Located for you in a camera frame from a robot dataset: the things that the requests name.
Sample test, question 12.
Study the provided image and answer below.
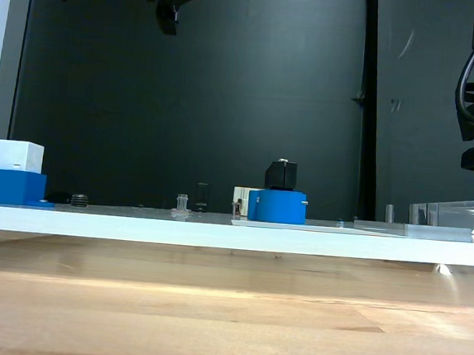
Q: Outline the clear plastic tub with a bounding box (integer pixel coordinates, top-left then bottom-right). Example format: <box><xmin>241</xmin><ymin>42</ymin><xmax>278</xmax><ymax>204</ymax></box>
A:
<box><xmin>405</xmin><ymin>192</ymin><xmax>474</xmax><ymax>249</ymax></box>

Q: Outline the aluminium peg plate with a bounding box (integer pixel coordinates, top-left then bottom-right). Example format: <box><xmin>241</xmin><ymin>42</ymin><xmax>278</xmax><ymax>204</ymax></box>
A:
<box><xmin>352</xmin><ymin>218</ymin><xmax>474</xmax><ymax>245</ymax></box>

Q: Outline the white multi-pin connector housing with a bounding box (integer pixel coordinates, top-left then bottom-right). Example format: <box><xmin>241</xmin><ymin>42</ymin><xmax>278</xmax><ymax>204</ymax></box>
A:
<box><xmin>231</xmin><ymin>185</ymin><xmax>261</xmax><ymax>222</ymax></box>

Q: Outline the blue round connector mount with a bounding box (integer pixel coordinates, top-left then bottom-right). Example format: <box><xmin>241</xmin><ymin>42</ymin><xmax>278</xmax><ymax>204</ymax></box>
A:
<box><xmin>246</xmin><ymin>186</ymin><xmax>309</xmax><ymax>227</ymax></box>

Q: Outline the white taskboard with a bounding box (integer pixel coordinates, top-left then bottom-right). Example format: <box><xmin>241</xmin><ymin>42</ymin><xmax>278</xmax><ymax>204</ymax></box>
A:
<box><xmin>0</xmin><ymin>194</ymin><xmax>474</xmax><ymax>273</ymax></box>

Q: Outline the D-sub connector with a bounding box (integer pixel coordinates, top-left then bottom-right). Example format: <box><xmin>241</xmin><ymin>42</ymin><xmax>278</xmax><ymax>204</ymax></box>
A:
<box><xmin>262</xmin><ymin>157</ymin><xmax>299</xmax><ymax>192</ymax></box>

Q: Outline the blue socket bracket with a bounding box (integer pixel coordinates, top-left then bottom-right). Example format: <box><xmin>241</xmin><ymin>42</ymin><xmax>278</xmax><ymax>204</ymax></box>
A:
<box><xmin>0</xmin><ymin>169</ymin><xmax>59</xmax><ymax>210</ymax></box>

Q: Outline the black USB socket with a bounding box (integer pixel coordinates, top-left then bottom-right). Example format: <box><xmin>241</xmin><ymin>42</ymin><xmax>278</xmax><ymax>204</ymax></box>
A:
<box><xmin>195</xmin><ymin>181</ymin><xmax>211</xmax><ymax>214</ymax></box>

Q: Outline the white ethernet socket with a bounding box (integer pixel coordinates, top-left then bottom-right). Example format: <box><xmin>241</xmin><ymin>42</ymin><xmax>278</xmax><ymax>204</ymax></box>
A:
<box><xmin>0</xmin><ymin>137</ymin><xmax>45</xmax><ymax>175</ymax></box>

